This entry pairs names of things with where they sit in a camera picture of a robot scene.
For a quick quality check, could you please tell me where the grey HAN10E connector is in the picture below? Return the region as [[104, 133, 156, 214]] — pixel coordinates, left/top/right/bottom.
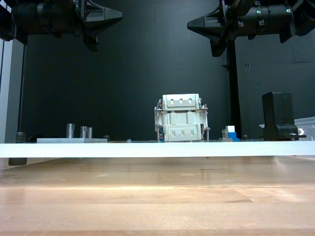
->
[[154, 93, 209, 117]]

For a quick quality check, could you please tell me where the black connector block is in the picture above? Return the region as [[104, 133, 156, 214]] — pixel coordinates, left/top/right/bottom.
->
[[261, 91, 307, 142]]

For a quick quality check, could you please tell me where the grey connector socket housing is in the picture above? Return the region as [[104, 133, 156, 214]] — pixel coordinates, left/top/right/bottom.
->
[[154, 111, 212, 143]]

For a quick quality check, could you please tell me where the white taskboard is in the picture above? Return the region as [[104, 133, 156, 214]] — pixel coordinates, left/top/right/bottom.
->
[[0, 137, 315, 159]]

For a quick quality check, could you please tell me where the small blue white socket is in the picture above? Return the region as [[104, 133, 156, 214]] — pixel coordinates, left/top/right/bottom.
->
[[226, 125, 241, 142]]

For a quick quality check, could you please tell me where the clear plastic tub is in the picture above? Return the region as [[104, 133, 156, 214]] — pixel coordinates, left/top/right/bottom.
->
[[258, 118, 315, 142]]

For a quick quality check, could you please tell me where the grey metal plate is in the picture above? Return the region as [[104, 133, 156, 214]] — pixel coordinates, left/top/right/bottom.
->
[[36, 137, 109, 144]]

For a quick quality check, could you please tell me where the black wall column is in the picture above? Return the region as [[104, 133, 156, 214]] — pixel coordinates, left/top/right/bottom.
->
[[220, 40, 245, 140]]

